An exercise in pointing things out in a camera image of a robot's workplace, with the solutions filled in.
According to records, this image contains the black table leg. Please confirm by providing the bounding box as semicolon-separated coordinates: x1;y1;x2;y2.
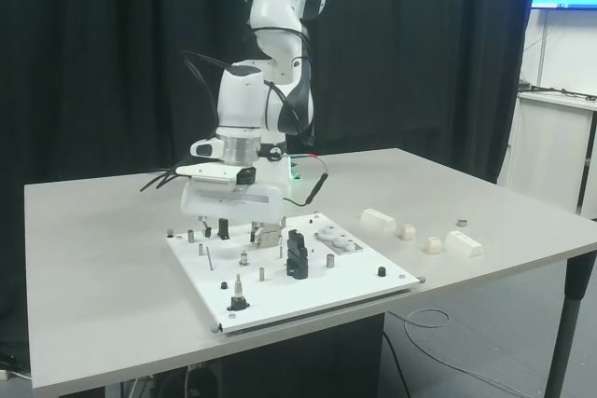
544;248;590;398

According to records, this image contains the black camera cable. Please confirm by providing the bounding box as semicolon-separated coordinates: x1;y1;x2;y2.
139;165;192;193

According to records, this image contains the long white peg holder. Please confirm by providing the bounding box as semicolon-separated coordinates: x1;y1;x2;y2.
444;229;485;259
359;207;397;234

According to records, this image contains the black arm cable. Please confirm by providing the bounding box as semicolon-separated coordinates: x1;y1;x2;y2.
182;29;315;147

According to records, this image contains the grey floor cable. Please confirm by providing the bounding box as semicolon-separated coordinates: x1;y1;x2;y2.
385;308;554;398

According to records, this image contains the white task board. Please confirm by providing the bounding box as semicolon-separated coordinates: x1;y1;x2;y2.
165;212;426;336

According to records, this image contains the black curtain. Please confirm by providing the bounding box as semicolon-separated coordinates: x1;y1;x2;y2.
0;0;545;189

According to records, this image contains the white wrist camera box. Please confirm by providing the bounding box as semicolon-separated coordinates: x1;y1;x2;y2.
188;137;221;158

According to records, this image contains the black box under table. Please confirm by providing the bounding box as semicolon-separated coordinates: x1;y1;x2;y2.
203;312;389;398

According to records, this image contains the black D-SUB plug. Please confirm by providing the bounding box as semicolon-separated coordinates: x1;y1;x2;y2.
284;228;311;281

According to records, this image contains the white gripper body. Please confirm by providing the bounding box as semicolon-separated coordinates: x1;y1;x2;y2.
180;178;284;226

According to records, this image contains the thin black rod on wire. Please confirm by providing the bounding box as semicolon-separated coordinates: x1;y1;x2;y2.
282;151;329;207

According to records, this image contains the metal waterproof plug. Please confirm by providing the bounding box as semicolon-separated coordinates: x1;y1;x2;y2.
226;273;251;313

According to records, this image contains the white cabinet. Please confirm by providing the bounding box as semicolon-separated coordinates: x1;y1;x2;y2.
495;89;597;222

